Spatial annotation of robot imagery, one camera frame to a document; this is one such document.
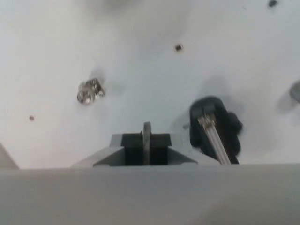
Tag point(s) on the metal round peg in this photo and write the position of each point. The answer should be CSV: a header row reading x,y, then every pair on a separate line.
x,y
295,92

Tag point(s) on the white task board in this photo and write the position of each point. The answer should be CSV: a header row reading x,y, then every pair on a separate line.
x,y
140,70

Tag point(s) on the metal square peg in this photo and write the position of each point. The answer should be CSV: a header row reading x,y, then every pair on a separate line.
x,y
147,140

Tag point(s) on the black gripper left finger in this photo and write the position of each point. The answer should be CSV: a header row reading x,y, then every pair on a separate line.
x,y
132,150

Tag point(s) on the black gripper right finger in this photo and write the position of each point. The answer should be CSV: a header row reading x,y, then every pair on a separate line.
x,y
160,150

